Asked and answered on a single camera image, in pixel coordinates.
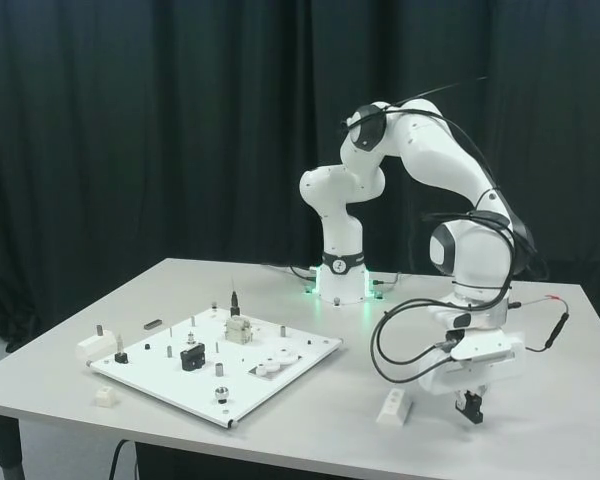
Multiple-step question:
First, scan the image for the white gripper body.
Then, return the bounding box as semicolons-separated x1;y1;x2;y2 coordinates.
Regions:
418;332;526;401

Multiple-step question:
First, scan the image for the black D-SUB plug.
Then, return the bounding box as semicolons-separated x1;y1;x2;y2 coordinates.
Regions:
455;394;485;427

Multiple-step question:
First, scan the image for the white wedge holder with holes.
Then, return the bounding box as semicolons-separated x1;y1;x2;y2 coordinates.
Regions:
376;387;412;427

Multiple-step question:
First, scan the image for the thin black rod, red tag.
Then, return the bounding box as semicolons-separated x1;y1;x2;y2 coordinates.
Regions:
522;294;571;354

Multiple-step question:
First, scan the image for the white large gear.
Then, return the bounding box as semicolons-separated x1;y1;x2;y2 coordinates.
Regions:
272;348;301;369

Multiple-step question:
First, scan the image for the beige connector block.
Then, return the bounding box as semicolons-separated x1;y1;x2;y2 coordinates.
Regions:
223;315;254;345

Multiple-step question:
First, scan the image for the white task board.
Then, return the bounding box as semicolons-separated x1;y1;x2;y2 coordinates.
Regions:
87;302;344;430

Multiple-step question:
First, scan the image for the small white holder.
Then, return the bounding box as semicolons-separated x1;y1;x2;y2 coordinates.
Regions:
92;385;119;409

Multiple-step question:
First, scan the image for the long white holder block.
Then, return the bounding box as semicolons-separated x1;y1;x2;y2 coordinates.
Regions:
75;329;119;357

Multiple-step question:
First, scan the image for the black curtain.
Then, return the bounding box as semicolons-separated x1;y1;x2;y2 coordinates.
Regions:
0;0;600;351

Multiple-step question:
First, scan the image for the dark table leg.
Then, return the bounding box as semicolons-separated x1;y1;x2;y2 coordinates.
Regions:
0;412;21;480

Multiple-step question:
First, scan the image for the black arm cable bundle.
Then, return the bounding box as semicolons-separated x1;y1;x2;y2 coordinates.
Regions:
339;74;551;386

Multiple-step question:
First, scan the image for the black cable under table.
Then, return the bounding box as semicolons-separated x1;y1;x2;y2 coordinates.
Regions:
110;439;137;480

